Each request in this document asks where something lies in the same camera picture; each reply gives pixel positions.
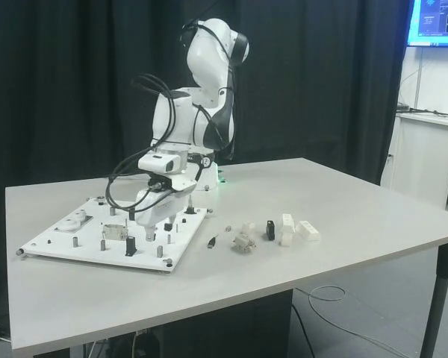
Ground black curtains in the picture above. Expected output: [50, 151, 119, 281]
[0, 0, 416, 204]

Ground black floor cable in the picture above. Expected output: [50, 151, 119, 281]
[290, 304, 324, 358]

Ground grey floor cable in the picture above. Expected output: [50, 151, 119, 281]
[306, 286, 440, 358]

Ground blue screen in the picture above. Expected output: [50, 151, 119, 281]
[406, 0, 448, 48]

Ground wide white holder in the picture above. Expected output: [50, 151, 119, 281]
[295, 220, 322, 242]

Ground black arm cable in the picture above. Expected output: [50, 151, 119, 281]
[179, 20, 240, 162]

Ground black table leg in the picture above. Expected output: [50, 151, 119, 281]
[419, 238, 448, 358]

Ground white large gear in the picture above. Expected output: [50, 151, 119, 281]
[57, 219, 81, 233]

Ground white task board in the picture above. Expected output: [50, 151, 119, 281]
[16, 196, 214, 275]

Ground black cables on cabinet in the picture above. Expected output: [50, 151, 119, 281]
[395, 104, 448, 122]

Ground black wrist cable bundle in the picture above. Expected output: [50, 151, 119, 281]
[104, 73, 173, 212]

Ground white cabinet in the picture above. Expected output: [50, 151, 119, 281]
[379, 110, 448, 216]

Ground beige waterproof plug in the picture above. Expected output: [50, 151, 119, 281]
[231, 233, 257, 255]

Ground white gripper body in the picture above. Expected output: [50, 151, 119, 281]
[134, 187, 192, 229]

